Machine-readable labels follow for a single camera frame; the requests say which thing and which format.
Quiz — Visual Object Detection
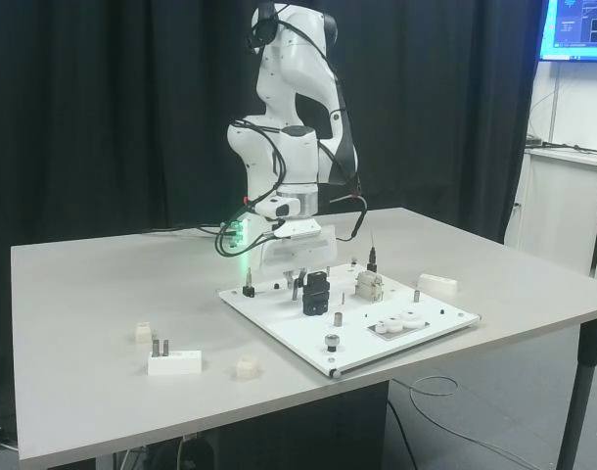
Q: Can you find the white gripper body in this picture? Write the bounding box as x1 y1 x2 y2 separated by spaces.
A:
259 225 340 274

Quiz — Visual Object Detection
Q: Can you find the white holder with holes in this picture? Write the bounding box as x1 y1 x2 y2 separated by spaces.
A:
416 272 460 295

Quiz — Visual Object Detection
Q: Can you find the black table leg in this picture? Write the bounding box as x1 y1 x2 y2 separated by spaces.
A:
555 322 597 470

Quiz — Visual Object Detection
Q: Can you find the black D-SUB plug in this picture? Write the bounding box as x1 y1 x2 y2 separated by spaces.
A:
301 270 332 316

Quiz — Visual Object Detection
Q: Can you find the white peg holder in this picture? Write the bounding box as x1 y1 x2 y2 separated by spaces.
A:
147 348 204 377

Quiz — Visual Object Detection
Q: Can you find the black camera cable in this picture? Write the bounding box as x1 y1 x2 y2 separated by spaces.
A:
213 208 286 259

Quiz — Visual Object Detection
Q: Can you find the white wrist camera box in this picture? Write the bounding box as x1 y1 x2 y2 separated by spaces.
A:
255 194 299 217

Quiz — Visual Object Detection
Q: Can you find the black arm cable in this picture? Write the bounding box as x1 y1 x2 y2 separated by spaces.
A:
244 2 366 197

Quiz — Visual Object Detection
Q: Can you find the white cabinet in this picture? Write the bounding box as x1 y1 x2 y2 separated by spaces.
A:
503 144 597 283

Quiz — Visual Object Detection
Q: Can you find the blue screen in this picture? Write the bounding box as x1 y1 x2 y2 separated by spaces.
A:
537 0 597 64

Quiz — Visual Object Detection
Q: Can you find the grey floor cable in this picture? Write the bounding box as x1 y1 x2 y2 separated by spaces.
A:
407 374 597 470

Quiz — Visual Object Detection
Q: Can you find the black USB plug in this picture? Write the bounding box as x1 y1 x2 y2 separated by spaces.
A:
366 229 380 273

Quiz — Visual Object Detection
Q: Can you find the white task board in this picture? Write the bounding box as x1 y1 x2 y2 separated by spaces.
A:
215 258 482 380

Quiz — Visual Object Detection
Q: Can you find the grey waterproof plug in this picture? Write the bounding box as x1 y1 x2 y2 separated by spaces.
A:
355 271 386 301

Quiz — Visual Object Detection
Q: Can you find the black curtain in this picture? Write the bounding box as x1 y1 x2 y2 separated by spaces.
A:
0 0 549 442

